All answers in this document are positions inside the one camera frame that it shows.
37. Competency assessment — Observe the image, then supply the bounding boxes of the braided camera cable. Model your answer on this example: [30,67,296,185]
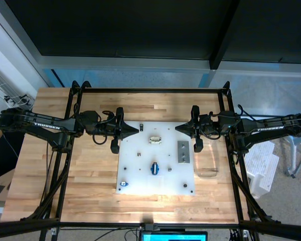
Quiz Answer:
[92,130,109,146]

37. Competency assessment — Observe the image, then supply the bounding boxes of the white taskboard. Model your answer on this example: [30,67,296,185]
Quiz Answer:
[115,121,196,195]

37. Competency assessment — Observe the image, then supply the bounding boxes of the grey metal stand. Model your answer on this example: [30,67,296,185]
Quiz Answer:
[282,135,301,179]

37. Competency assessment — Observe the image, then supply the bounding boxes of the bundle of cords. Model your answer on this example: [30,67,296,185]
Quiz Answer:
[2,93,33,107]

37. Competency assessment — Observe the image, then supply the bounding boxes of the beige connector housing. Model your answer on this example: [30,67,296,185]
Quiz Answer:
[148,135,163,146]

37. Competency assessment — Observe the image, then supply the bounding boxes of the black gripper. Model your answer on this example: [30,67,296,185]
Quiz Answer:
[107,107,140,155]
[175,105,209,153]

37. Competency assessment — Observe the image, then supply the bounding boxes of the blue round mount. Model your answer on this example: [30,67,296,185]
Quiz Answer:
[148,162,162,177]

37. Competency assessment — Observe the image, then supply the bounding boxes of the black aluminium frame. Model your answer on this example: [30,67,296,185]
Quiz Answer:
[0,79,301,241]

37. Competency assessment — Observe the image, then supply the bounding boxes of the small black table camera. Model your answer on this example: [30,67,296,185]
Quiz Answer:
[140,220,159,232]

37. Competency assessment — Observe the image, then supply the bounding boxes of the grey metal window frame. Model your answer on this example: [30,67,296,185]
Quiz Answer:
[0,0,301,87]

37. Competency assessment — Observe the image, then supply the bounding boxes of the flat cardboard box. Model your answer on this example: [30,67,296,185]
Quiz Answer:
[0,167,16,201]

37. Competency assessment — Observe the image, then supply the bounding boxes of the laptop screen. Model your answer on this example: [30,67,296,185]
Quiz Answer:
[140,230,208,241]

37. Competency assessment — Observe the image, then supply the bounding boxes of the clear plastic tub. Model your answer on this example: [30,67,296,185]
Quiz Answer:
[194,139,220,179]

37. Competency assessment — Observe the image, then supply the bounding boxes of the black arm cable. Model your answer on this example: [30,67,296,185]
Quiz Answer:
[101,109,115,122]
[200,130,222,141]

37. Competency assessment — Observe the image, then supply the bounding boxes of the grey metal holder block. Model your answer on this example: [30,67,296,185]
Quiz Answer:
[177,140,191,164]

